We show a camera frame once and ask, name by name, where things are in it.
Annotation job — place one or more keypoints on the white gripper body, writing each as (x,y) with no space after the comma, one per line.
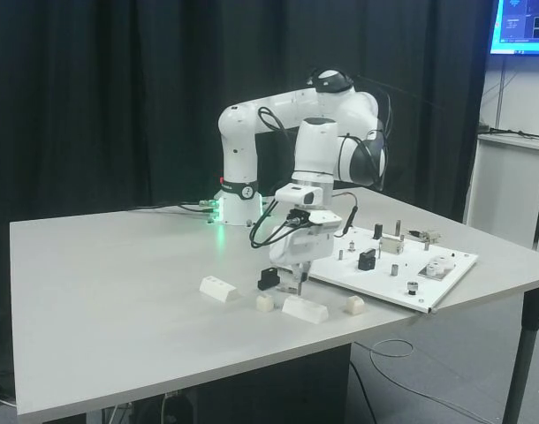
(302,247)

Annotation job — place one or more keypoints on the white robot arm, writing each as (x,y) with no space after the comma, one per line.
(238,146)

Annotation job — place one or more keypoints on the white holder with round holes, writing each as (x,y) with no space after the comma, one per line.
(307,311)

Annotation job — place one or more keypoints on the thick metal round peg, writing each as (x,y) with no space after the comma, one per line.
(394,269)

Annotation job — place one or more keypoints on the tall metal square peg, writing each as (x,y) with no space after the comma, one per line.
(397,228)

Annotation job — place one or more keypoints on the black D-SUB plug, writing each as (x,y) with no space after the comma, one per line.
(266,280)

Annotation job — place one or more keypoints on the small cream plug holder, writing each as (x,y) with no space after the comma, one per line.
(354,305)
(263,305)

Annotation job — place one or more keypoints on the white task board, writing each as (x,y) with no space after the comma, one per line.
(375,278)

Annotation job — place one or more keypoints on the white holder with square holes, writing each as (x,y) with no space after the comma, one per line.
(216,289)

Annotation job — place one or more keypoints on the white small gear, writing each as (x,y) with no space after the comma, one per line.
(430,272)

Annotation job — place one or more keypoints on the grey multi-pin plug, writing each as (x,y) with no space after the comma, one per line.
(430,237)

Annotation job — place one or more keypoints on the white medium gear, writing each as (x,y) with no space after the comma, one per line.
(437,267)

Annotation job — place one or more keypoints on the white large gear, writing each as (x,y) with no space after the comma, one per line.
(447,261)

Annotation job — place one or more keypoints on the white cabinet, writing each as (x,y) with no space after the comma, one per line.
(508,190)

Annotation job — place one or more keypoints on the dark table leg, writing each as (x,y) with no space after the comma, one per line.
(523,353)

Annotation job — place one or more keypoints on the black curtain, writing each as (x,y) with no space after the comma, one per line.
(97,110)

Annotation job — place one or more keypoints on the blue screen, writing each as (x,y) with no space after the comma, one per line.
(523,26)

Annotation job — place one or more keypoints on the small white camera box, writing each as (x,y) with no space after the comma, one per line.
(298,195)

